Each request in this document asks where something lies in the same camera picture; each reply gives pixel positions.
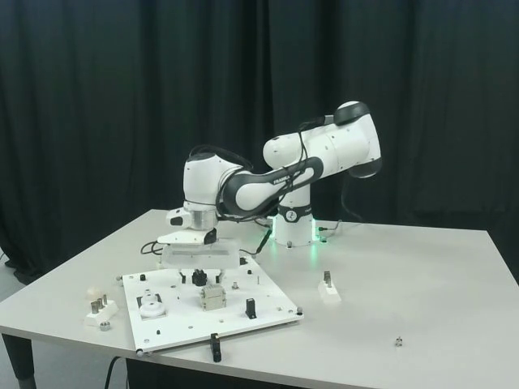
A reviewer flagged white large gear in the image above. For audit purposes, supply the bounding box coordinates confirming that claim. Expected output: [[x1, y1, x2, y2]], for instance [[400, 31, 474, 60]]
[[139, 302, 167, 320]]

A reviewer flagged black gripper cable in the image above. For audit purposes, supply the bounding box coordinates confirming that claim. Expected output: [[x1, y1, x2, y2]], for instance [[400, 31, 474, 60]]
[[140, 240, 164, 257]]

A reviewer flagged white round peg holder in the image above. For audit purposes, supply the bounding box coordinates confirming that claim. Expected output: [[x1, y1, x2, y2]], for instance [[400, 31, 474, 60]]
[[83, 297, 120, 327]]

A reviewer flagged black cable under table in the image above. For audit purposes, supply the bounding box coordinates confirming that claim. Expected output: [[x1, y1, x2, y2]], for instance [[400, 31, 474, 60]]
[[105, 355, 123, 389]]

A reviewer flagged white task board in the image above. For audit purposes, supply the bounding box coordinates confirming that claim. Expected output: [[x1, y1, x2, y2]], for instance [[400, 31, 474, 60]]
[[121, 254, 305, 353]]

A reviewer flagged dark table leg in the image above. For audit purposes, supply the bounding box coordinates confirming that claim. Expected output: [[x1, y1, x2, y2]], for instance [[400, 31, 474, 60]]
[[2, 333, 34, 389]]

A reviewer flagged black base cable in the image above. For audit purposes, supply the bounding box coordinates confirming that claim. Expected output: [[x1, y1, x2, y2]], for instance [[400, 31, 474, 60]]
[[315, 172, 368, 246]]

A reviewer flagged white square peg holder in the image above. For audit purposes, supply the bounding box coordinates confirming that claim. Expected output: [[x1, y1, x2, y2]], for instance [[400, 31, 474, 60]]
[[317, 278, 342, 304]]

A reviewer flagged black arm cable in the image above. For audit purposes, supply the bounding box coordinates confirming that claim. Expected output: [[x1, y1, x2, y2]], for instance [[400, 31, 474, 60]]
[[189, 114, 337, 223]]

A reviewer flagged black upright plug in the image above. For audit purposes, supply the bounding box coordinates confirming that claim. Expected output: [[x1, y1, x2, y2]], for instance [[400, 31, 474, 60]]
[[209, 332, 223, 363]]

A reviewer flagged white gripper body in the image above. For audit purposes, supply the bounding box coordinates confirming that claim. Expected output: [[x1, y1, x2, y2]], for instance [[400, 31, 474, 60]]
[[161, 241, 241, 270]]

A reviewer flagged black curtain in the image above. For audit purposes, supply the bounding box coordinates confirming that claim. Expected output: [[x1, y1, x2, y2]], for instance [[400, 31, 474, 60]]
[[0, 0, 519, 269]]

